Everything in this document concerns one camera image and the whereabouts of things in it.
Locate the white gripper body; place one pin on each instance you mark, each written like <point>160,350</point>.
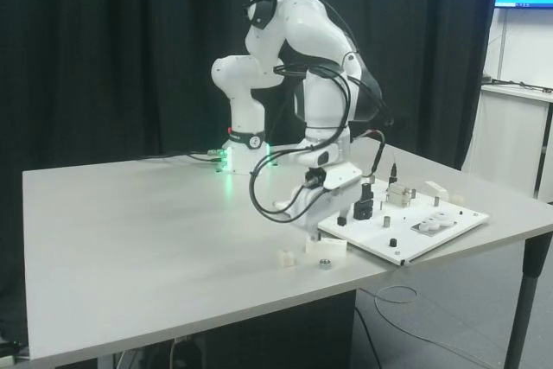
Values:
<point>307,209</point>

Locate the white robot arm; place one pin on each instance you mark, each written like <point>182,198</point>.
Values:
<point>319,32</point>

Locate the metal bolt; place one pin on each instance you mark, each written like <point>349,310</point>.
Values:
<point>322,264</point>

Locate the long white holder block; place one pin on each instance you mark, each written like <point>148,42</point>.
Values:
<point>326,247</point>

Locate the small white holder block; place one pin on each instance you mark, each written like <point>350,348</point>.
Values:
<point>286,257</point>

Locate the metal round peg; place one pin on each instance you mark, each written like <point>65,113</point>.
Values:
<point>385,221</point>

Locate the white small gear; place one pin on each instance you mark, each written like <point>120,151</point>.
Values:
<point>427,226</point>

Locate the white task board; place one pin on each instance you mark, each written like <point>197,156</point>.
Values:
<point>432,239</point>

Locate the white angled holder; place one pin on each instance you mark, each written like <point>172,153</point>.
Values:
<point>436,189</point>

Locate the white medium gear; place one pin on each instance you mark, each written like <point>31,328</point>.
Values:
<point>442,216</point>

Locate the white large gear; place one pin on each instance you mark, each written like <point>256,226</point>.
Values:
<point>447,223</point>

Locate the white cabinet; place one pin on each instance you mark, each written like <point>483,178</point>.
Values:
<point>514,140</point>

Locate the black table leg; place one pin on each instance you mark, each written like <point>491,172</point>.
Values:
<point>530,291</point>

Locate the black curtain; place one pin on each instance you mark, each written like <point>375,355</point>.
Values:
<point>108,40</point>

